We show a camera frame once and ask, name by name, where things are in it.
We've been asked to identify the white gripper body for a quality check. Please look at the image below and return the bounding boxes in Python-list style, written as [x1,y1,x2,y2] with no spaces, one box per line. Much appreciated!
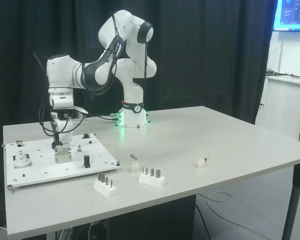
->
[51,119,74,144]

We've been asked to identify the grey waterproof plug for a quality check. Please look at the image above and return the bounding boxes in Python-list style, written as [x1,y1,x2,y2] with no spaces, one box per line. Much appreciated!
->
[54,145,71,158]

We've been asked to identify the flat white mounting plate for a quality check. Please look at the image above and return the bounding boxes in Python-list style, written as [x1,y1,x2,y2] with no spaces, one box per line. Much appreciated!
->
[64,105,89,118]

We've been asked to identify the white task board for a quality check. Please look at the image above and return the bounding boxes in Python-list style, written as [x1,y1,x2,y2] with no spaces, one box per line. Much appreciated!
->
[1,131,121,193]

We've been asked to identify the white large gear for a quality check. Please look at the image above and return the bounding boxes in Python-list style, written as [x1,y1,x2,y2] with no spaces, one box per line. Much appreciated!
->
[13,159,33,171]

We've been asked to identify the white square peg holder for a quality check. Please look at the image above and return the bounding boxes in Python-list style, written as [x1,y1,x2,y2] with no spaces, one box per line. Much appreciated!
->
[93,178,121,198]

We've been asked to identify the white round peg holder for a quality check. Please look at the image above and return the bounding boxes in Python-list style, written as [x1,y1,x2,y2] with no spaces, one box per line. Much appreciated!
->
[138,172,167,188]

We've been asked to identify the black curtains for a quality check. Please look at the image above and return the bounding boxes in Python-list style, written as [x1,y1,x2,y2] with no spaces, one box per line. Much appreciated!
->
[0,0,278,227]

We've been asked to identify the white cabinet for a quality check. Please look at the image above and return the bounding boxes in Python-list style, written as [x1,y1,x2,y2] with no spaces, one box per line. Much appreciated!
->
[254,73,300,146]

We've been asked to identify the dark table leg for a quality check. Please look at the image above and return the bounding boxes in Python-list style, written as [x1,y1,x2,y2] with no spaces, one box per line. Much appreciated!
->
[283,161,300,240]

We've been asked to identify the blue screen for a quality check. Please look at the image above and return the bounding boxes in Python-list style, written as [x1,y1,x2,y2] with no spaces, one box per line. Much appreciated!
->
[272,0,300,33]

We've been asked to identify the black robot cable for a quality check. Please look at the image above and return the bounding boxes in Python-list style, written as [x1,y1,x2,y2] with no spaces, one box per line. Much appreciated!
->
[32,51,57,138]
[109,13,151,81]

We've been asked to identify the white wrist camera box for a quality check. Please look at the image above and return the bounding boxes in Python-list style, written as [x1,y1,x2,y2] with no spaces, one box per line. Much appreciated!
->
[48,93,74,108]

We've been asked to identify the black base cable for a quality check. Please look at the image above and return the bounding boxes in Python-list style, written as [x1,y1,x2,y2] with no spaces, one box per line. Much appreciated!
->
[86,113,121,123]

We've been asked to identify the grey floor cable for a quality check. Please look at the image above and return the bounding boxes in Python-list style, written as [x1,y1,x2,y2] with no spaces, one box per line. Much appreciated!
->
[206,191,243,227]

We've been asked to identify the black floor cable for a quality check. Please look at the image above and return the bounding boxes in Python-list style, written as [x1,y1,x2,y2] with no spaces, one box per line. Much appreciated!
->
[196,197,300,240]

